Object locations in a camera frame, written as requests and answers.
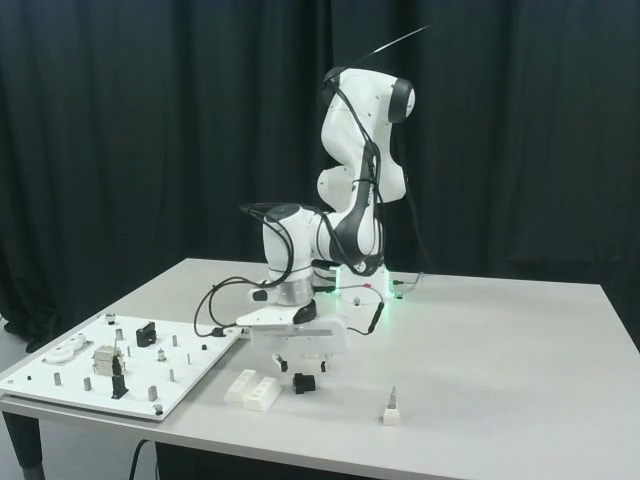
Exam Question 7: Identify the black curtain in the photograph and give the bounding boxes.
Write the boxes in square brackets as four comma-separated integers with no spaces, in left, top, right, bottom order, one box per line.
[0,0,640,354]

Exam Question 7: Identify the thin black rod on wire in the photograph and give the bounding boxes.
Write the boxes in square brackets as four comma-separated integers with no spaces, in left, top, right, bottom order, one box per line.
[338,282,389,335]

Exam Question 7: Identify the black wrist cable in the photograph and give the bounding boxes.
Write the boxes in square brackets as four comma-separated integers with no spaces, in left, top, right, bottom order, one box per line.
[193,201,301,339]

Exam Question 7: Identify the white task board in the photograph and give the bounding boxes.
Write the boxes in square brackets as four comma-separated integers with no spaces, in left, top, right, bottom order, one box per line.
[0,312,242,422]

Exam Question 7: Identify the grey waterproof plug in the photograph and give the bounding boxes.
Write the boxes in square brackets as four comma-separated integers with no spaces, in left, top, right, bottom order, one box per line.
[91,344,127,375]

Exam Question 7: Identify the black upright plug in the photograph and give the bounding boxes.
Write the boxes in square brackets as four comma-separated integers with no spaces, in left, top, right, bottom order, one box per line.
[110,340,130,402]

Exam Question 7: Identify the pale grey table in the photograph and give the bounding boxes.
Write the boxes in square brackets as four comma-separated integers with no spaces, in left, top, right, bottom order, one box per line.
[0,257,640,480]

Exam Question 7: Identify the black overhead cable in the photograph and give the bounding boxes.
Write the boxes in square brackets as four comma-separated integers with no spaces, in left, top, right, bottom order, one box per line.
[363,24,432,274]

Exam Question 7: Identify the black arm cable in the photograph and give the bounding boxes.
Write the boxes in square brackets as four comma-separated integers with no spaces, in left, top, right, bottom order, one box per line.
[319,67,396,281]

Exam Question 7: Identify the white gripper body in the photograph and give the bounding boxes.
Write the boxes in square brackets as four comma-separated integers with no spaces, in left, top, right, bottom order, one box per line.
[248,315,350,358]

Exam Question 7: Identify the black base cable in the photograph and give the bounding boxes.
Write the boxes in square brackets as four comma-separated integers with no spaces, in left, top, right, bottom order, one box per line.
[390,271,427,292]

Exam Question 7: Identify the black cable under table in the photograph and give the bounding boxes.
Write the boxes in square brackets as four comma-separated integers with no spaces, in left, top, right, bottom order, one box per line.
[128,438,152,480]

